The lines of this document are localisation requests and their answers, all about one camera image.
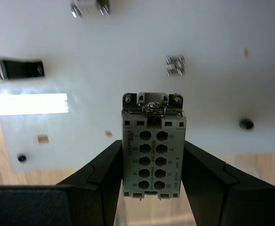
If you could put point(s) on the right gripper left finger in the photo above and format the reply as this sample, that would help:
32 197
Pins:
92 188

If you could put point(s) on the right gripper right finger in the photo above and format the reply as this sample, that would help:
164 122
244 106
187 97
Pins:
222 200

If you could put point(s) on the grey ten-hole connector insert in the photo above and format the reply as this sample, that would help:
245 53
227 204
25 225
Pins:
130 169

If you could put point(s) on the small black connector housing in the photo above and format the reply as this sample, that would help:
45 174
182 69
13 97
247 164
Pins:
19 69

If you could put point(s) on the grey connector hub base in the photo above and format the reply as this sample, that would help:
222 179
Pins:
88 7

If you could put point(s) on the black screw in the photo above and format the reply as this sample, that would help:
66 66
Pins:
245 124
22 157

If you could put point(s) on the white mounting board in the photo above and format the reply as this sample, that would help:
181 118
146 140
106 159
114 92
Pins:
137 47

